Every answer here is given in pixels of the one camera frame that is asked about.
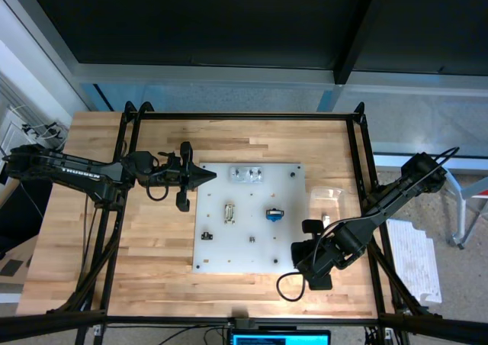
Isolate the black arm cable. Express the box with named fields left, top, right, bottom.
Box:
left=146, top=175, right=172, bottom=202
left=276, top=226, right=335, bottom=303

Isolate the laptop screen with blue edge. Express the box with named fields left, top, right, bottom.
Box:
left=226, top=329, right=332, bottom=345

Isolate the cardboard box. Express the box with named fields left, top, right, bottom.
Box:
left=0, top=233, right=41, bottom=305

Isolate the aluminium block with posts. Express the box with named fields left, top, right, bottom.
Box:
left=227, top=165, right=265, bottom=185

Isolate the grey metal stand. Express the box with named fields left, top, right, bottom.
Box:
left=444, top=167, right=488, bottom=251

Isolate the clear plastic tub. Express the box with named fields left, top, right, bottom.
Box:
left=307, top=185, right=350, bottom=230

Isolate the white task board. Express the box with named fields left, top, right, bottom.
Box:
left=192, top=163, right=313, bottom=276

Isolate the power strip with cables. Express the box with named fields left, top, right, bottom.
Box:
left=18, top=120, right=69, bottom=147

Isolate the white foam packing piece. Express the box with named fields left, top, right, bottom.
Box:
left=386, top=218, right=443, bottom=305

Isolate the black metal frame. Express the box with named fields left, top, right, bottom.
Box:
left=0, top=100, right=488, bottom=345

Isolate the blue and black connector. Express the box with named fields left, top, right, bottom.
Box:
left=265, top=206, right=285, bottom=223

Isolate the black wall post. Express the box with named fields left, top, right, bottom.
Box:
left=333, top=0, right=382, bottom=85

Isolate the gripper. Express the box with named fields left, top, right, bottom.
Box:
left=291, top=218, right=346, bottom=291
left=153, top=141, right=217, bottom=211

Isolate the beige connector housing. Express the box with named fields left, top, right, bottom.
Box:
left=222, top=203, right=237, bottom=226

